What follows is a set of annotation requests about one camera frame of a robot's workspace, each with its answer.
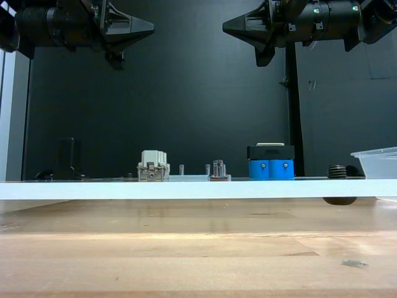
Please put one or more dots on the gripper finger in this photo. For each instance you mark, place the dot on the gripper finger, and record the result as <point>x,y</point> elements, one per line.
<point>235,24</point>
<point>251,37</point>
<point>141,24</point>
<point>130,38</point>

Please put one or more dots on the grey connector housing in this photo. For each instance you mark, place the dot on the grey connector housing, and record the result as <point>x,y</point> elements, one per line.
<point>153,166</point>

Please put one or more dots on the small black clamp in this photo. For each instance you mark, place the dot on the small black clamp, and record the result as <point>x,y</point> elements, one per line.
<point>66,155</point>

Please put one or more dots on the small silver connector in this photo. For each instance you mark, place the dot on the small silver connector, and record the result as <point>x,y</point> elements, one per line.
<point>219,170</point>

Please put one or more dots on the clear block with pins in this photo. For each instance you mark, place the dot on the clear block with pins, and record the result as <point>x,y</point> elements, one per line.
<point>189,178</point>

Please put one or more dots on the black M12 threaded stud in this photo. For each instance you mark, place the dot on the black M12 threaded stud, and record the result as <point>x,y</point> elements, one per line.
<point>337,172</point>

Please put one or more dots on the white board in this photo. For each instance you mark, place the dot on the white board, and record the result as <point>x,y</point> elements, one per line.
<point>186,189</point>

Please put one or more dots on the clear plastic tub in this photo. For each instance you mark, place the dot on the clear plastic tub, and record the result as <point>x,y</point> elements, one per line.
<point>378,167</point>

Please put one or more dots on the black rubber foot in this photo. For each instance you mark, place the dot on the black rubber foot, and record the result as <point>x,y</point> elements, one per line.
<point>339,201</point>

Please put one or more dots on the black wall pillar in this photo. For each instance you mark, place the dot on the black wall pillar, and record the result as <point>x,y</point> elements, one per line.
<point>294,124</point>

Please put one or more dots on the blue black connector mount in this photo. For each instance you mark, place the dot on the blue black connector mount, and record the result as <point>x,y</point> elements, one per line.
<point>270,167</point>

